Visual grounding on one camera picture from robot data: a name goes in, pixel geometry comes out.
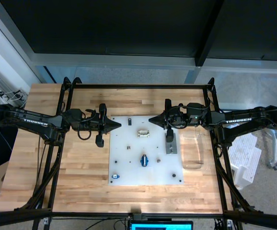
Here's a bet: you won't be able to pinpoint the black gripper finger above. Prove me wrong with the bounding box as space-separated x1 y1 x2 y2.
148 120 166 130
105 116 122 126
104 124 122 134
148 111 166 121

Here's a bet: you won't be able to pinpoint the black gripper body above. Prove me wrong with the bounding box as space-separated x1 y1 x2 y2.
90 103 108 148
163 98 186 144

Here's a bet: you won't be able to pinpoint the blue round holder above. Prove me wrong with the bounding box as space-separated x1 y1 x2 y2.
139 154 149 168

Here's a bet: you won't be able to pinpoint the white square board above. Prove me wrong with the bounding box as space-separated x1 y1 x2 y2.
108 115 185 186

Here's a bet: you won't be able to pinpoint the clear plastic tub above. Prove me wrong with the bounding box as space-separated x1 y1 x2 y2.
179 132 205 171

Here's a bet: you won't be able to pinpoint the white styrofoam block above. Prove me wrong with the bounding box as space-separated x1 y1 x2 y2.
227 130 263 191

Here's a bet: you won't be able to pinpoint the laptop screen with blue edge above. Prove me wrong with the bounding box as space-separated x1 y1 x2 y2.
128 220 194 230

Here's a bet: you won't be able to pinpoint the grey metal chair legs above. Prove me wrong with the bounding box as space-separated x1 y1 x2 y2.
255 118 277 171

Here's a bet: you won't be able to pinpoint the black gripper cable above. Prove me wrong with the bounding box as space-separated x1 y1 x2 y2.
166 103 186 130
77 109 98 140

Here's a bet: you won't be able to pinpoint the grey metal plate with bracket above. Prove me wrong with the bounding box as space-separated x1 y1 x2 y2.
165 133 179 156

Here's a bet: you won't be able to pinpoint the black metal frame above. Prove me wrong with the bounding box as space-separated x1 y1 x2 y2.
0 76 277 230

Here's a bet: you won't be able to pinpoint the black wall pillar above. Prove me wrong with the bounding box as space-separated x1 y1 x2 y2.
195 0 225 67

